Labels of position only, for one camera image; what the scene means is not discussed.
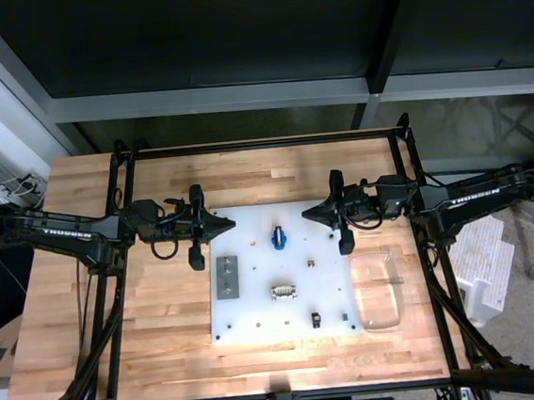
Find beige connector housing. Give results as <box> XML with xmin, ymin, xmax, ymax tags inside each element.
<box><xmin>269</xmin><ymin>283</ymin><xmax>299</xmax><ymax>303</ymax></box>

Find white taskboard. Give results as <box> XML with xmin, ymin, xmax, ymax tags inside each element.
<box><xmin>199</xmin><ymin>195</ymin><xmax>363</xmax><ymax>349</ymax></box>

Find white and black cables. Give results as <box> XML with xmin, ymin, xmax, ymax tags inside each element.
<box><xmin>0</xmin><ymin>153</ymin><xmax>43</xmax><ymax>201</ymax></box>

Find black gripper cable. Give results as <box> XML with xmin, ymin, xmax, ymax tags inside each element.
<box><xmin>343</xmin><ymin>207</ymin><xmax>388</xmax><ymax>239</ymax></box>
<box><xmin>148</xmin><ymin>232</ymin><xmax>183</xmax><ymax>263</ymax></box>

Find white ribbed plastic block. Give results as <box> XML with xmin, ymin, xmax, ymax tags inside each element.
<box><xmin>445</xmin><ymin>212</ymin><xmax>522</xmax><ymax>332</ymax></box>

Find grey metal plate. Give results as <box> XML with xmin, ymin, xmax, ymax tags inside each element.
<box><xmin>211</xmin><ymin>254</ymin><xmax>243</xmax><ymax>302</ymax></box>

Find clear plastic tub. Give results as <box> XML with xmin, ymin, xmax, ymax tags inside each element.
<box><xmin>347</xmin><ymin>248</ymin><xmax>404</xmax><ymax>335</ymax></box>

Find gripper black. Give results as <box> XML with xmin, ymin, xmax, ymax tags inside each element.
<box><xmin>157</xmin><ymin>180</ymin><xmax>242</xmax><ymax>274</ymax></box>
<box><xmin>297</xmin><ymin>166</ymin><xmax>387</xmax><ymax>261</ymax></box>

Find grey metal enclosure frame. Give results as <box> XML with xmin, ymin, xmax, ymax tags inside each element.
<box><xmin>0</xmin><ymin>0</ymin><xmax>534</xmax><ymax>165</ymax></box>

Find blue mount with plug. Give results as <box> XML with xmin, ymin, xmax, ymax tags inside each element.
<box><xmin>267</xmin><ymin>223</ymin><xmax>292</xmax><ymax>254</ymax></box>

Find black table-level camera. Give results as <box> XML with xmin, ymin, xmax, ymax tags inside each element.
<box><xmin>265</xmin><ymin>380</ymin><xmax>299</xmax><ymax>400</ymax></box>

